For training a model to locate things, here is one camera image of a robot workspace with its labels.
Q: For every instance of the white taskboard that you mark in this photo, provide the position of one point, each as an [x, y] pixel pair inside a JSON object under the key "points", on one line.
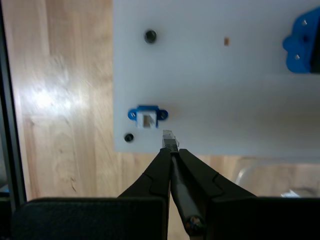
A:
{"points": [[212, 100]]}

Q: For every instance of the black aluminium frame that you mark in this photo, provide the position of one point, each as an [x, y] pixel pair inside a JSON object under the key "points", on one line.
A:
{"points": [[10, 125]]}

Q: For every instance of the blue connector mount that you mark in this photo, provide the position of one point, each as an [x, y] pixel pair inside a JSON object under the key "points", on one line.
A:
{"points": [[297, 47]]}

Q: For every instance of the black board screw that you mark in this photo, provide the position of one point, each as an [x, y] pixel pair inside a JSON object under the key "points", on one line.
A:
{"points": [[150, 36], [129, 137]]}

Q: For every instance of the clear plastic tub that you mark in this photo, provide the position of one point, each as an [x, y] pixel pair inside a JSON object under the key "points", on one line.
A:
{"points": [[275, 180]]}

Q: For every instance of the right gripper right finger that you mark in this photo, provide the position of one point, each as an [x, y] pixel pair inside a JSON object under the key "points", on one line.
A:
{"points": [[250, 220]]}

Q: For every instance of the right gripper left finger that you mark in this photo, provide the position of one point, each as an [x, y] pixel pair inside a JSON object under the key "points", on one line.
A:
{"points": [[100, 220]]}

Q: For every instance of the small white connector part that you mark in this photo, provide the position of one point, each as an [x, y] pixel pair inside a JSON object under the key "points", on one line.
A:
{"points": [[291, 194]]}

